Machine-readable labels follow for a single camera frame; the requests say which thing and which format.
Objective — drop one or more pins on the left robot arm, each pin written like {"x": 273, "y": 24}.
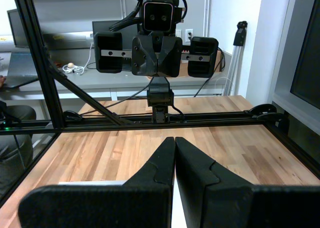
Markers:
{"x": 160, "y": 97}

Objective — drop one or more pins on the grey tripod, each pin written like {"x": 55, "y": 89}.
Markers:
{"x": 236, "y": 62}

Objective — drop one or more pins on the dark computer monitor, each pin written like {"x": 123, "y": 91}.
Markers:
{"x": 17, "y": 30}

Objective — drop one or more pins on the black frame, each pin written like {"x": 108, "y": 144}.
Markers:
{"x": 37, "y": 50}

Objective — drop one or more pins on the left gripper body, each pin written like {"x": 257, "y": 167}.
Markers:
{"x": 108, "y": 52}

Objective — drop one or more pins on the dark laptop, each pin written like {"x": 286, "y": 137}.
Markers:
{"x": 18, "y": 75}

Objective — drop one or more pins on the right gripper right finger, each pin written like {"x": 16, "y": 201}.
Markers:
{"x": 250, "y": 208}

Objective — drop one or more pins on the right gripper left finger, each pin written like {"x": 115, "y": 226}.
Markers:
{"x": 100, "y": 208}

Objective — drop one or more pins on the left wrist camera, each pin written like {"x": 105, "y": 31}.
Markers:
{"x": 158, "y": 15}

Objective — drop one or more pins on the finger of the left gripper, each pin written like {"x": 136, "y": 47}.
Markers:
{"x": 171, "y": 60}
{"x": 143, "y": 60}

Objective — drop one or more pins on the grey desk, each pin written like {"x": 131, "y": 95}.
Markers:
{"x": 105, "y": 81}

